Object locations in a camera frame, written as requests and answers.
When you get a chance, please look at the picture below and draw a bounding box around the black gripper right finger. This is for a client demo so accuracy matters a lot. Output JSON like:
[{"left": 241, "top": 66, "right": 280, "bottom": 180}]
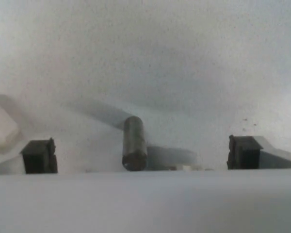
[{"left": 227, "top": 134, "right": 291, "bottom": 170}]

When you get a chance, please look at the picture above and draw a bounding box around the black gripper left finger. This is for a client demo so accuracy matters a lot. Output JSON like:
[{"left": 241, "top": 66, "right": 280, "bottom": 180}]
[{"left": 0, "top": 137, "right": 59, "bottom": 175}]

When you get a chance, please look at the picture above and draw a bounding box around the metal round peg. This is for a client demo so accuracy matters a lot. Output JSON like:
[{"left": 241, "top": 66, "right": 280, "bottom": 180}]
[{"left": 122, "top": 116, "right": 148, "bottom": 172}]

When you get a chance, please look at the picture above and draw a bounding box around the white plastic part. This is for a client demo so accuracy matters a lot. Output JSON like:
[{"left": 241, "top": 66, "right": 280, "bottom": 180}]
[{"left": 0, "top": 94, "right": 22, "bottom": 156}]

